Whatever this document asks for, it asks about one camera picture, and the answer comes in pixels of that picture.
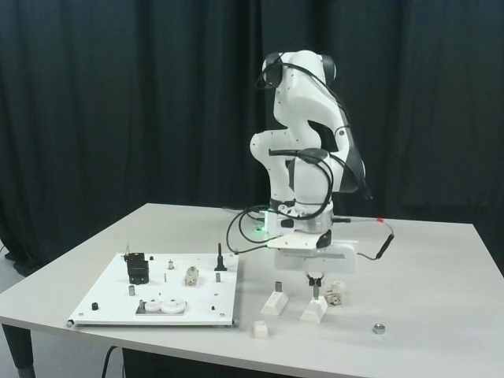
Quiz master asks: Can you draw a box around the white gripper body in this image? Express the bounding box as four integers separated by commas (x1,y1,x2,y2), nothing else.
272,240,361,275

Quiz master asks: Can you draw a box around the white peg holder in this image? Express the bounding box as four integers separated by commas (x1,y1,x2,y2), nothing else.
260,292,290,317
299,298,329,324

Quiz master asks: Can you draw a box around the white plug holder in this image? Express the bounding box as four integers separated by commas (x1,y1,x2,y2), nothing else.
324,280,348,306

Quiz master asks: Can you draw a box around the black waterproof plug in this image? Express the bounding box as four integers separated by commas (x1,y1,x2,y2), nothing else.
213,243,229,273

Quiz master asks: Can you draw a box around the black D-SUB plug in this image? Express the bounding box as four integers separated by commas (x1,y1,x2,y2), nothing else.
124,250,152,286

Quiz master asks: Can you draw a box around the white task board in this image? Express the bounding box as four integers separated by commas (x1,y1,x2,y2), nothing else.
67,250,243,328

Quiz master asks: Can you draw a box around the black curtain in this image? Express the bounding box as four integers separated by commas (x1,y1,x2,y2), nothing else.
0,0,504,272

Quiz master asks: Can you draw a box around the grey table leg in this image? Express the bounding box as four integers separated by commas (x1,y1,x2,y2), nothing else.
0,313,33,378

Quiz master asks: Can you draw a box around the thin wire with red tag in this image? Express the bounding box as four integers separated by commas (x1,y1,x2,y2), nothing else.
332,215,396,261

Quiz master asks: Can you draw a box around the black cable loop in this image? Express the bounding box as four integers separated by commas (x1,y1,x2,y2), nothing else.
227,204,279,254

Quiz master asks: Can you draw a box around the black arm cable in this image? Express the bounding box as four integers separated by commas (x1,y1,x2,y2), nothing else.
254,54,373,200

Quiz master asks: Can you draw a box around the black cable under table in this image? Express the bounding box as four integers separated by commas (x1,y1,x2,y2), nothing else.
102,345,124,378

